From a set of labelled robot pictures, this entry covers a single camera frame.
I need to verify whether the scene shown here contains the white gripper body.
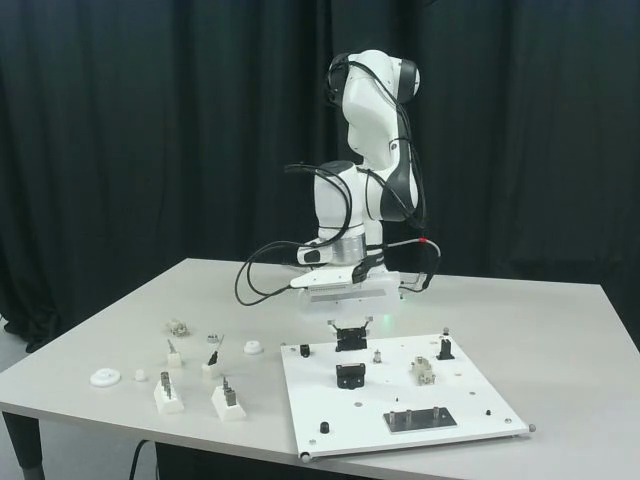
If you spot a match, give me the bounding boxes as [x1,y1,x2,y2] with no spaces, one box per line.
[298,272,403,326]

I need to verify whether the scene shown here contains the black D-SUB plug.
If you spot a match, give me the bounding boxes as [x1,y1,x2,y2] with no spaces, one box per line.
[335,324,367,352]

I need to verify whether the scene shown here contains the flat white plate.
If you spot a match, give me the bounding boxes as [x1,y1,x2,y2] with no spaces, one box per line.
[291,269,357,290]

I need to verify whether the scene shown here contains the small white box dark window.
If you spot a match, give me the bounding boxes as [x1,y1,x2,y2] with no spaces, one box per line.
[296,243,331,265]

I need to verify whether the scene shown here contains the white task board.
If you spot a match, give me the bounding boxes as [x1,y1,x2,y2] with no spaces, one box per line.
[279,327,535,460]

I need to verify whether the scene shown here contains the black Ethernet plug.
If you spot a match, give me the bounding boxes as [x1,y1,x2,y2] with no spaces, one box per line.
[207,333,226,367]

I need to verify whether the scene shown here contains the white square peg holder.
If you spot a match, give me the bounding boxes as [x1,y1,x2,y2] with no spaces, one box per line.
[210,387,248,423]

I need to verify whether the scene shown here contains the black box under table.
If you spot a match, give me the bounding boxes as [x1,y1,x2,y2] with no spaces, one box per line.
[154,439,321,480]

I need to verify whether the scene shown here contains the white round peg holder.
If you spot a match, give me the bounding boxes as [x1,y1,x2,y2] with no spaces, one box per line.
[153,383,184,416]

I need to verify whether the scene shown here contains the white large gear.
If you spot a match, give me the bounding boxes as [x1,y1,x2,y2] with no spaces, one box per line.
[89,367,122,388]

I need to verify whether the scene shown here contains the black curtain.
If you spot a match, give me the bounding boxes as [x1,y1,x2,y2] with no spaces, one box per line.
[0,0,640,354]

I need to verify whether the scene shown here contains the black table leg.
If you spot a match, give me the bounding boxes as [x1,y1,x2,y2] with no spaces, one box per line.
[3,411,40,480]

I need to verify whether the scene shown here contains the silver wrist ring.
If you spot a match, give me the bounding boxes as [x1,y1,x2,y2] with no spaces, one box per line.
[327,238,367,265]

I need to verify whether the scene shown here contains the black looping cable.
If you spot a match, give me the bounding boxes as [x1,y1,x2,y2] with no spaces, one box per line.
[246,248,312,297]
[235,241,321,307]

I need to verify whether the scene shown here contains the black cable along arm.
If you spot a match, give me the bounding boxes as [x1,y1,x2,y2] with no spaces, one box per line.
[323,52,432,237]

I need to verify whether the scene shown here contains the black floor cable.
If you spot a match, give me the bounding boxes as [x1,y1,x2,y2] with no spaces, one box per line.
[130,438,152,480]

